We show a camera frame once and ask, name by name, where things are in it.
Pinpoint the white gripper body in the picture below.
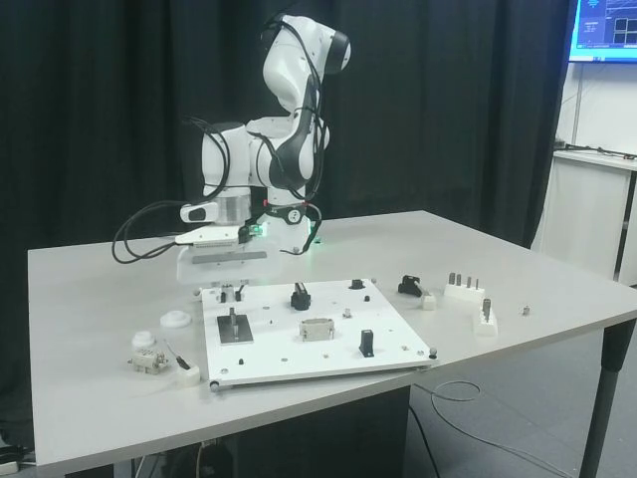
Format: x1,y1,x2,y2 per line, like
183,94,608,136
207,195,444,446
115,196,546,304
176,244,282,288

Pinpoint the white large gear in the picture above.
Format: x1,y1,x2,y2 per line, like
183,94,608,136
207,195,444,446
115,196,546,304
159,309,192,330

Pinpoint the white medium gear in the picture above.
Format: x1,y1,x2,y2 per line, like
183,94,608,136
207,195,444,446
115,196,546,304
130,330,158,352

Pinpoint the white task board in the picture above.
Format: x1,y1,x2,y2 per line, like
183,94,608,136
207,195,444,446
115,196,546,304
198,276,439,394

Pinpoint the beige waterproof plug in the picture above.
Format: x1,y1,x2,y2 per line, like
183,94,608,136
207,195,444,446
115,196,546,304
126,351,159,373

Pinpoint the black D-SUB plug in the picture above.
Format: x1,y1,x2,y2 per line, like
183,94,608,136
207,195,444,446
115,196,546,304
396,273,422,299

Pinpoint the black curtain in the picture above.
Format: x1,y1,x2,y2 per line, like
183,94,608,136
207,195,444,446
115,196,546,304
0,0,581,434

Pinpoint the white peg holder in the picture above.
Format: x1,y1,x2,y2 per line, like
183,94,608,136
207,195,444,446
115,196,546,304
472,314,501,338
442,282,485,304

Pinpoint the white cabinet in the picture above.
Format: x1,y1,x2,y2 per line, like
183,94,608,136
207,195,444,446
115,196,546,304
534,148,637,289

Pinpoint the dark grey table leg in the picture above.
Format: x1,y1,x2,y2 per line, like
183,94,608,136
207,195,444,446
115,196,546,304
579,318,637,478

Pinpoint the blue screen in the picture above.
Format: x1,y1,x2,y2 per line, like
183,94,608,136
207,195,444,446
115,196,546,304
568,0,637,65

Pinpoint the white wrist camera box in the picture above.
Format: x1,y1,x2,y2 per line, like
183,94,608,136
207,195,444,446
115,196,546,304
179,202,220,224

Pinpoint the black plug with thin wire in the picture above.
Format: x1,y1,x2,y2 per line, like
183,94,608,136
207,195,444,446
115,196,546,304
162,341,194,372

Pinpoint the black base cable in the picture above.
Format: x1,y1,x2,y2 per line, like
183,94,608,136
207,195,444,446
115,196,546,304
298,201,324,255

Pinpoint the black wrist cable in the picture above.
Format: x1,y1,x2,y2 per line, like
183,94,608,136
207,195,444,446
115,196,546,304
111,198,200,264

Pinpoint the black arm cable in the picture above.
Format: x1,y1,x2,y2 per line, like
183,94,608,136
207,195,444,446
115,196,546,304
181,14,329,210

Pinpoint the grey floor cable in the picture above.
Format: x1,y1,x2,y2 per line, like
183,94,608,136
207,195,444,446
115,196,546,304
408,380,586,478

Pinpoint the black floor cable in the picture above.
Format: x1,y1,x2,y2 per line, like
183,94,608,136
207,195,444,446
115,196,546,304
407,405,449,478

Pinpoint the thin dark cable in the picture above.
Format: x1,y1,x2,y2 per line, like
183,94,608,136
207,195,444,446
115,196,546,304
553,140,637,161

